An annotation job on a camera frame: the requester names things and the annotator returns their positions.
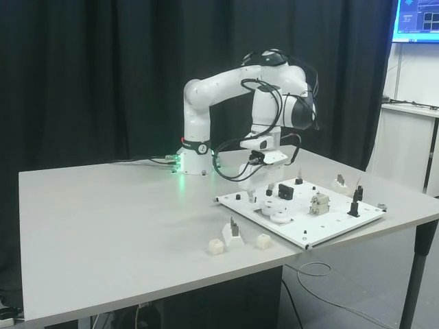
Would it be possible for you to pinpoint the blue screen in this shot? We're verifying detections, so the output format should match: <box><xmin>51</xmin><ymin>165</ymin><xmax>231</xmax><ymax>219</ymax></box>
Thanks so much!
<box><xmin>390</xmin><ymin>0</ymin><xmax>439</xmax><ymax>45</ymax></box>

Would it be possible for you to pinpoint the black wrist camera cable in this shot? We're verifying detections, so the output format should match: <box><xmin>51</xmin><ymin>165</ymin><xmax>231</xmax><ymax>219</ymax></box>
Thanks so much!
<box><xmin>213</xmin><ymin>138</ymin><xmax>265</xmax><ymax>182</ymax></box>

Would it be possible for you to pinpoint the black floor cable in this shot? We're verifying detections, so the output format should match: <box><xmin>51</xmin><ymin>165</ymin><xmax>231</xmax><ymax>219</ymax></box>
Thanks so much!
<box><xmin>280</xmin><ymin>279</ymin><xmax>301</xmax><ymax>329</ymax></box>

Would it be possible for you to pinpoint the black waterproof plug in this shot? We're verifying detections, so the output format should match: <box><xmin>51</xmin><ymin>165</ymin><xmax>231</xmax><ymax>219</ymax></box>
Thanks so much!
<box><xmin>277</xmin><ymin>182</ymin><xmax>295</xmax><ymax>201</ymax></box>

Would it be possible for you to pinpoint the black base cable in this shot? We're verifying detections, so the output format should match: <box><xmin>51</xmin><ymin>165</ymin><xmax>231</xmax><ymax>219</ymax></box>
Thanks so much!
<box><xmin>111</xmin><ymin>154</ymin><xmax>182</xmax><ymax>172</ymax></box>

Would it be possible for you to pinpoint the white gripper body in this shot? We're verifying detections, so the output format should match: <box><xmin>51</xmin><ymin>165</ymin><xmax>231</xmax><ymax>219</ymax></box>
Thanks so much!
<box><xmin>238</xmin><ymin>161</ymin><xmax>287</xmax><ymax>191</ymax></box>

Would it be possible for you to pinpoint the black table leg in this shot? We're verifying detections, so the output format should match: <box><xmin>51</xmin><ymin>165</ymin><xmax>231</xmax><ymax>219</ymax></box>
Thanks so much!
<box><xmin>399</xmin><ymin>219</ymin><xmax>439</xmax><ymax>329</ymax></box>

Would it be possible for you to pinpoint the flat white mounting plate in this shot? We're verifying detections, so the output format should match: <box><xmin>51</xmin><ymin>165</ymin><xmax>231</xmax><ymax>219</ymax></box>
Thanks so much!
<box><xmin>246</xmin><ymin>149</ymin><xmax>288</xmax><ymax>166</ymax></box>

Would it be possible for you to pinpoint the black cable on cabinet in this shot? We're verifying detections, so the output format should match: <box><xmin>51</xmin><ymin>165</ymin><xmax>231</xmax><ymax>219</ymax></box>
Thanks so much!
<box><xmin>381</xmin><ymin>97</ymin><xmax>439</xmax><ymax>111</ymax></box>

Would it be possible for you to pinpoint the grey floor cable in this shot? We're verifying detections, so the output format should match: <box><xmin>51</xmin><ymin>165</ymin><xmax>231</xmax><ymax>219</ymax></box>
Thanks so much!
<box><xmin>295</xmin><ymin>262</ymin><xmax>344</xmax><ymax>329</ymax></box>

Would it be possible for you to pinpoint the white task board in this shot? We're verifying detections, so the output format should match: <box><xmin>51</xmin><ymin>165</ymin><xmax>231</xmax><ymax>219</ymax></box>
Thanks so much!
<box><xmin>212</xmin><ymin>175</ymin><xmax>388</xmax><ymax>252</ymax></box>

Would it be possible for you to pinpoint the white round peg holder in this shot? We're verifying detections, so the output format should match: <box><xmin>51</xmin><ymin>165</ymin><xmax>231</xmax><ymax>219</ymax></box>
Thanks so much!
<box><xmin>222</xmin><ymin>222</ymin><xmax>245</xmax><ymax>247</ymax></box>

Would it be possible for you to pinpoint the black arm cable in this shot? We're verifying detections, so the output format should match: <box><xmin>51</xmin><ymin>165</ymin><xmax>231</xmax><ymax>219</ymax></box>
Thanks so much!
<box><xmin>239</xmin><ymin>49</ymin><xmax>323</xmax><ymax>138</ymax></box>

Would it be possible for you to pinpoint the white cabinet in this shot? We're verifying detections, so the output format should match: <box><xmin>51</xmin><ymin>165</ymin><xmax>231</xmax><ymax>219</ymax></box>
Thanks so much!
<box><xmin>365</xmin><ymin>102</ymin><xmax>439</xmax><ymax>199</ymax></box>

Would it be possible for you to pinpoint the black curtain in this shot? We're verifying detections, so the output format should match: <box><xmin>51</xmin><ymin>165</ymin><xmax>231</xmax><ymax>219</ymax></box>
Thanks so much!
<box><xmin>0</xmin><ymin>0</ymin><xmax>401</xmax><ymax>309</ymax></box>

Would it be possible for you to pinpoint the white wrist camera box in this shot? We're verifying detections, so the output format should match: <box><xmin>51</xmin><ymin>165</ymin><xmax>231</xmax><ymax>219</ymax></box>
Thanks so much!
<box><xmin>239</xmin><ymin>135</ymin><xmax>274</xmax><ymax>151</ymax></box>

